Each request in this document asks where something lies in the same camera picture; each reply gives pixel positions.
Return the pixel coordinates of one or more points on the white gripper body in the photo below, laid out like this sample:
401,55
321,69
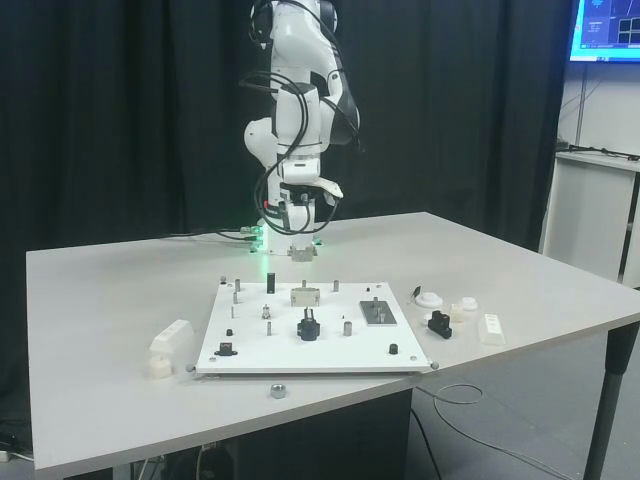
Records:
301,225

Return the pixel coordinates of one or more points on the grey waterproof plug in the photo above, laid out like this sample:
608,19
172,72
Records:
303,254

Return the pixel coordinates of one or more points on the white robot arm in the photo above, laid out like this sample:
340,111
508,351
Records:
295,115

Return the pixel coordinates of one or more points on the black USB plug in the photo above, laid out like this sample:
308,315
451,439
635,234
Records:
272,283

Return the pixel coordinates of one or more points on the metal BNC plug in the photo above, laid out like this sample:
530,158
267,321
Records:
267,313

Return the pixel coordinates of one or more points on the white task board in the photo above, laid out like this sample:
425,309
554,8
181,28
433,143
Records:
310,357

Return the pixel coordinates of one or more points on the white large gear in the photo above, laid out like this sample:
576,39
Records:
430,300

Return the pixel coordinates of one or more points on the metal nut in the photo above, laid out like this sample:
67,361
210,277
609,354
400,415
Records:
278,391

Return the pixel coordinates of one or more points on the black D-SUB plug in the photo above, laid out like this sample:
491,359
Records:
440,324

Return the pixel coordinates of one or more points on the long white holder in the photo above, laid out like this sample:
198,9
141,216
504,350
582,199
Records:
172,337

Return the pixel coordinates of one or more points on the small white holder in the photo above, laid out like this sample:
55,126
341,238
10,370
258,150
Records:
159,366
456,312

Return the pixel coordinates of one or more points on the white medium gear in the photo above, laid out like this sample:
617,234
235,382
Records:
469,303

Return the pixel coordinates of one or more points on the black cabinet under table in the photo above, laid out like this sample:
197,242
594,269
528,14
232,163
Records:
300,440

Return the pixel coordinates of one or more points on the black curtain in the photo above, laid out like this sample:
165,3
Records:
125,100

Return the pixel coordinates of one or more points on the white peg holder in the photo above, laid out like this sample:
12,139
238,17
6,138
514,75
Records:
492,330

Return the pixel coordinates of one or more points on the white cabinet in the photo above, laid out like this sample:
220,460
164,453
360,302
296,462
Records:
595,215

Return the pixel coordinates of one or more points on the black table leg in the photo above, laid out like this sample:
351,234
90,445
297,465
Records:
607,400

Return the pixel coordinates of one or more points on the blue screen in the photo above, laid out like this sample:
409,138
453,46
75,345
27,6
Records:
607,30

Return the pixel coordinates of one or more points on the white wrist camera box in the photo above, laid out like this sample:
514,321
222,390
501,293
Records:
300,170

